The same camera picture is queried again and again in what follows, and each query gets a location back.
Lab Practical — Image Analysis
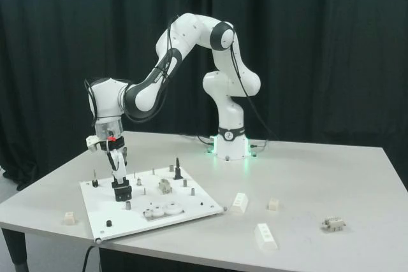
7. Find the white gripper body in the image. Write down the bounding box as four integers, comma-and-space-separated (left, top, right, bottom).
109, 150, 128, 183

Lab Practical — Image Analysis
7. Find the white task board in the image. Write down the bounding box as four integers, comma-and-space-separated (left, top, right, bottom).
78, 165, 224, 243

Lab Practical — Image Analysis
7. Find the beige metal connector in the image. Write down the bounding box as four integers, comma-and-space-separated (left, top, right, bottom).
157, 178, 173, 196
321, 216, 347, 231

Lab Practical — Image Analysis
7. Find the black waterproof plug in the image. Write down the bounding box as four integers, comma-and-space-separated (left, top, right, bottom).
173, 157, 183, 180

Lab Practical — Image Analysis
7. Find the long white holder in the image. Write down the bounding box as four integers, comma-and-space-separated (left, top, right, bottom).
254, 223, 279, 250
229, 192, 249, 214

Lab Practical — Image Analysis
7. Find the black table leg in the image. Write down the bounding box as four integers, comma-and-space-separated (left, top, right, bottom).
1, 227, 27, 272

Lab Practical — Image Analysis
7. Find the black curtain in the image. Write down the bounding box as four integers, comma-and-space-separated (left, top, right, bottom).
0, 0, 408, 192

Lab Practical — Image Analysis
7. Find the silver sensor ring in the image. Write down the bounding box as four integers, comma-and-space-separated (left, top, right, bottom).
94, 120, 124, 138

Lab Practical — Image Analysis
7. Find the black floor cable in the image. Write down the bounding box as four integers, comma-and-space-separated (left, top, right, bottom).
83, 242, 100, 272

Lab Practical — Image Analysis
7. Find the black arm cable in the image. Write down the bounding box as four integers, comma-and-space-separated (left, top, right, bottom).
83, 13, 272, 142

